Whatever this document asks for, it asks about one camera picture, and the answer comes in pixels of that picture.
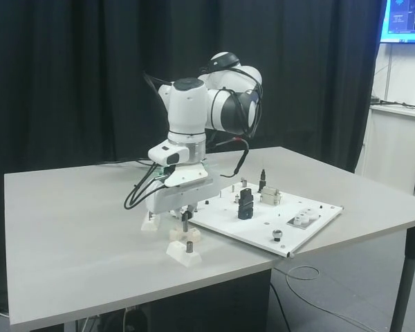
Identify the white large gear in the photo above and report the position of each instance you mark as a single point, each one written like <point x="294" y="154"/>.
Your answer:
<point x="312" y="213"/>

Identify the black pedestal under table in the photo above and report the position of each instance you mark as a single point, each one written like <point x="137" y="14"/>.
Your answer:
<point x="193" y="304"/>

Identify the white cabinet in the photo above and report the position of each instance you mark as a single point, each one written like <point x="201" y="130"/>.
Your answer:
<point x="394" y="148"/>

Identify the tall white peg holder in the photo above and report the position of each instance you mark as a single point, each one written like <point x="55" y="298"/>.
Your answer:
<point x="150" y="225"/>

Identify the white small gear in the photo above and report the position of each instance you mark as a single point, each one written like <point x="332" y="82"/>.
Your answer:
<point x="296" y="222"/>

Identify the white task board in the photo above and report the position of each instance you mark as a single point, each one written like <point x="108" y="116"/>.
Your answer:
<point x="263" y="228"/>

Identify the black table leg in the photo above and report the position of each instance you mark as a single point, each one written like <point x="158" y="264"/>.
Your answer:
<point x="404" y="276"/>

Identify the metal round-head bolt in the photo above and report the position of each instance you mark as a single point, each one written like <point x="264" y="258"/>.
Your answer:
<point x="277" y="234"/>

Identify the black upright plug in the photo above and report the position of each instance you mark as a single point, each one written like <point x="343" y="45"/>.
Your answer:
<point x="263" y="176"/>

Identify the beige waterproof plug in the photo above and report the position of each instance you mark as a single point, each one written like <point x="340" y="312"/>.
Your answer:
<point x="271" y="198"/>

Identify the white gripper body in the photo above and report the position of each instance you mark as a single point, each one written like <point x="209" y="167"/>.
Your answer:
<point x="180" y="200"/>

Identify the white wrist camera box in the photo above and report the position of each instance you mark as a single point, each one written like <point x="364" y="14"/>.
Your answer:
<point x="164" y="154"/>

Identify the thick metal round peg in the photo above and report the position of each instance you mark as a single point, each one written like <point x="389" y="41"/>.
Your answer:
<point x="189" y="247"/>

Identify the blue screen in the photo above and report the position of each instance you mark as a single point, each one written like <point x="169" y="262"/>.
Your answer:
<point x="406" y="19"/>

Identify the black curtain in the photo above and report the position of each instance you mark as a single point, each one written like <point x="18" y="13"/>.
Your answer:
<point x="72" y="69"/>

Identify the low white peg holder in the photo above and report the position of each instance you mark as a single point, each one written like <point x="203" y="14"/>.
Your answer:
<point x="180" y="257"/>

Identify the white medium gear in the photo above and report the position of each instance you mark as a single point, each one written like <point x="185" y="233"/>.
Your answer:
<point x="302" y="219"/>

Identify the black D-SUB plug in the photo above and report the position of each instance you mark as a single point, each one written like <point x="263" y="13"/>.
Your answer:
<point x="245" y="205"/>

